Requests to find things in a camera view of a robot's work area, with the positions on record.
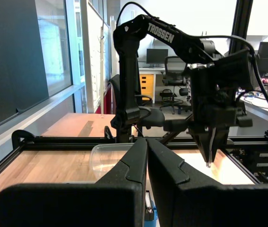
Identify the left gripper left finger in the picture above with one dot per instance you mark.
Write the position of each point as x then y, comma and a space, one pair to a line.
77, 205

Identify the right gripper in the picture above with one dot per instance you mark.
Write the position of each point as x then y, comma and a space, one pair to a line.
209, 116

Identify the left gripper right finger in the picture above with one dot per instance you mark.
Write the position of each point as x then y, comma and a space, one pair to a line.
207, 205

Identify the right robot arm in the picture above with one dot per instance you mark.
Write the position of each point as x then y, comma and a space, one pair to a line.
129, 82

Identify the clear plastic container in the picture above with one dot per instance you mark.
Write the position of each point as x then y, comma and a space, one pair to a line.
105, 158

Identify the beige many-pin connector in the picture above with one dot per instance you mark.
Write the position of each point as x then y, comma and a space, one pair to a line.
148, 199

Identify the black mesh office chair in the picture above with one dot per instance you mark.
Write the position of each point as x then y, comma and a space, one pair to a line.
173, 75

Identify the yellow drawer cabinet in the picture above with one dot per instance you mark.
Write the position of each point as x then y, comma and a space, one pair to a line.
146, 85

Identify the white desk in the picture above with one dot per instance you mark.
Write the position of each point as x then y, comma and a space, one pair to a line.
151, 69

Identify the white coat rack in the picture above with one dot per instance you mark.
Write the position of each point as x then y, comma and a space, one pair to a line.
102, 71

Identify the window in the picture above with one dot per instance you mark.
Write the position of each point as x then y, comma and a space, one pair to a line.
53, 47

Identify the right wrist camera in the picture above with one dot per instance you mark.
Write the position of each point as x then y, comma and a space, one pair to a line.
235, 71

